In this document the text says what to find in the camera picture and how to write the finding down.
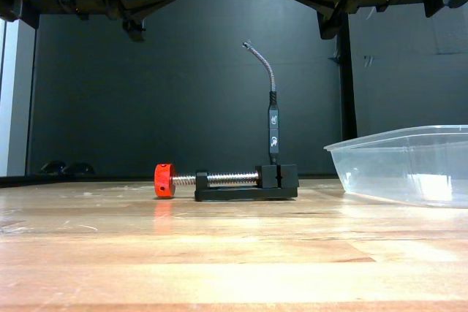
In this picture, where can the clear plastic tub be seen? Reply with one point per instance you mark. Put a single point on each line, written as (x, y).
(402, 166)

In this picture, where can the black aluminium table frame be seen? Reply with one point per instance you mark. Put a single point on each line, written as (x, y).
(73, 179)

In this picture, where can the black upright wall post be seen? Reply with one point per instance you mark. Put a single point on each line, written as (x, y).
(347, 107)

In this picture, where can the black vise with orange knob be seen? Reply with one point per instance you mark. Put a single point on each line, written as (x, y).
(237, 191)

